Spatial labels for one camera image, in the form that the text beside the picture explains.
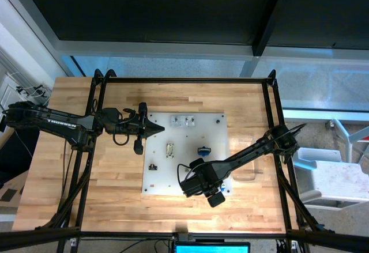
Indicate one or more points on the white board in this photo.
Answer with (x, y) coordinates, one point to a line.
(173, 178)

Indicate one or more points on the blue connector mount block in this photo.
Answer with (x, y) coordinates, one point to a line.
(203, 154)

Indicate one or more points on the clear plastic tub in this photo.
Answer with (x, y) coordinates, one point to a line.
(245, 175)

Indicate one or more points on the white plastic stool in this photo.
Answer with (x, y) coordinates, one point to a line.
(337, 178)

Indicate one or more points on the black case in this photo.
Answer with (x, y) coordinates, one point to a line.
(17, 155)

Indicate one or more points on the blue laptop screen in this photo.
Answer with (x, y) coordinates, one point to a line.
(210, 248)

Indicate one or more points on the black upright post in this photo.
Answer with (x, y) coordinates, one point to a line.
(269, 16)

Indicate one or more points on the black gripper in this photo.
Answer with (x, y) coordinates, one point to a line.
(216, 200)
(131, 127)

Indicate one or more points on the black table frame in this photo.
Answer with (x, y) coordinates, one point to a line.
(184, 80)

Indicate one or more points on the clear stud block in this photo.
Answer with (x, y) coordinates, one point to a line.
(180, 123)

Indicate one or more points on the cardboard box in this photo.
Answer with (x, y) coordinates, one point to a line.
(14, 184)

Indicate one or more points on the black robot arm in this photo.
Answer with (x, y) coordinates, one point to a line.
(57, 122)
(245, 153)

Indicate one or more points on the small black clamp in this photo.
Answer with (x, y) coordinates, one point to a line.
(152, 166)

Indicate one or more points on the grey metal chair frame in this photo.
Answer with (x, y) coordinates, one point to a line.
(349, 149)

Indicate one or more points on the small blue fixture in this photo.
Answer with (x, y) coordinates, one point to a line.
(222, 189)

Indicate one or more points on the grey connector housing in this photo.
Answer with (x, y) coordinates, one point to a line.
(170, 150)

